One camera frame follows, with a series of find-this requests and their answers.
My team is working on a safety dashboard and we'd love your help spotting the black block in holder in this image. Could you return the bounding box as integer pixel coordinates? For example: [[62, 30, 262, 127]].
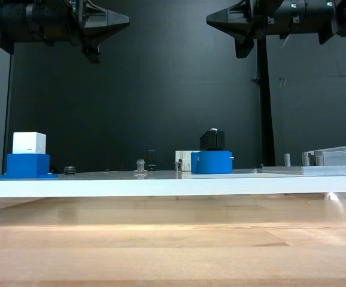
[[199, 127, 225, 151]]

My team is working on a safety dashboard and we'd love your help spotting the white cube plug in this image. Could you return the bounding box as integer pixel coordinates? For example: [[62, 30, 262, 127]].
[[13, 132, 47, 155]]

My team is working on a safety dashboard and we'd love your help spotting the blue round holder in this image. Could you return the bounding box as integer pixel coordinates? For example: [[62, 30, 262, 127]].
[[190, 150, 234, 175]]

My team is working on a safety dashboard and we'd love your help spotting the small clear clip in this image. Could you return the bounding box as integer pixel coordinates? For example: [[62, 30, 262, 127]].
[[134, 160, 148, 175]]

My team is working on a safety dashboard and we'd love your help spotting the pale rectangular connector housing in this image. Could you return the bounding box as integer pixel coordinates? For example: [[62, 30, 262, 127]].
[[174, 150, 193, 173]]

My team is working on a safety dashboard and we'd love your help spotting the clear plastic tub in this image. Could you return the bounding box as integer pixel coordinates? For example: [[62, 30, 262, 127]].
[[312, 143, 346, 222]]

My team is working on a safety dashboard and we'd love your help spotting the blue square socket base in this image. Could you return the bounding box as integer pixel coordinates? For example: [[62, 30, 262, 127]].
[[0, 153, 59, 179]]

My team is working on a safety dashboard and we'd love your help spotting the white square board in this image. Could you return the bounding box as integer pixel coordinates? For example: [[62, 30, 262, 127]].
[[0, 172, 346, 200]]

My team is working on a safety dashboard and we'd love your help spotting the black wall pillar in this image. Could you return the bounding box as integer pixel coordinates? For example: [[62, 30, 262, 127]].
[[250, 35, 276, 167]]

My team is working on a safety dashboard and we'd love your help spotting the grey metal plate with bracket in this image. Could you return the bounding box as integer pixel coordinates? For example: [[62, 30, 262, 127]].
[[252, 151, 346, 176]]

